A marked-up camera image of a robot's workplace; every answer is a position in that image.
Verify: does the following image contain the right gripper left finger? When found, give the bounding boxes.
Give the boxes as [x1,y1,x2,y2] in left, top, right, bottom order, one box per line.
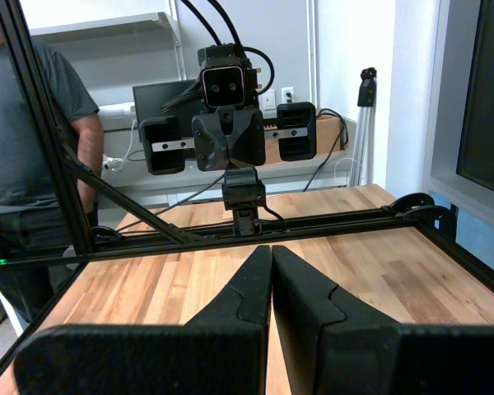
[14,245,272,395]

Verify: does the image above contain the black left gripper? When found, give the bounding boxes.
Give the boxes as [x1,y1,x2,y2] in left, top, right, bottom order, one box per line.
[138,101,318,176]

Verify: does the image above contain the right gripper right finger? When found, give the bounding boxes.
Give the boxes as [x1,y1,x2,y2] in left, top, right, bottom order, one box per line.
[271,245,494,395]

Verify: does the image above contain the black computer monitor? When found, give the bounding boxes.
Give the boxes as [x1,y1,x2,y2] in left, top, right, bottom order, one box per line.
[132,80,207,132]

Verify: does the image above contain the brown cardboard box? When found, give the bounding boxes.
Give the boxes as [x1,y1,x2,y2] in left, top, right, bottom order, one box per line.
[263,114,349,158]

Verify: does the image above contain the white tripod with black head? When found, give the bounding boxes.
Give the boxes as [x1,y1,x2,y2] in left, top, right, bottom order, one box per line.
[356,67,379,188]

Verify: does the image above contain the person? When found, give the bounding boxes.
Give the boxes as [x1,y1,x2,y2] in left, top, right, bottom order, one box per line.
[0,0,106,326]

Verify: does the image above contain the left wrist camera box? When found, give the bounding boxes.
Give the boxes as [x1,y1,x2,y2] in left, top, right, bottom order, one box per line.
[196,44,249,109]

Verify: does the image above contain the white charger cable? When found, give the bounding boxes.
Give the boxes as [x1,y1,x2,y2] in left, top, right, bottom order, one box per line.
[101,118,137,173]

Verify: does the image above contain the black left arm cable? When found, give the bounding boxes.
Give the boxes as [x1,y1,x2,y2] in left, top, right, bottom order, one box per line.
[179,0,275,94]

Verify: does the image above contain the black aluminium frame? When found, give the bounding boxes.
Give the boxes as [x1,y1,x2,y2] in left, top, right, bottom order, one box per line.
[0,0,494,388]

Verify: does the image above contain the white wall shelf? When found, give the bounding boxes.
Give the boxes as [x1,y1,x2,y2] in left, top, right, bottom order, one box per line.
[28,11,187,83]

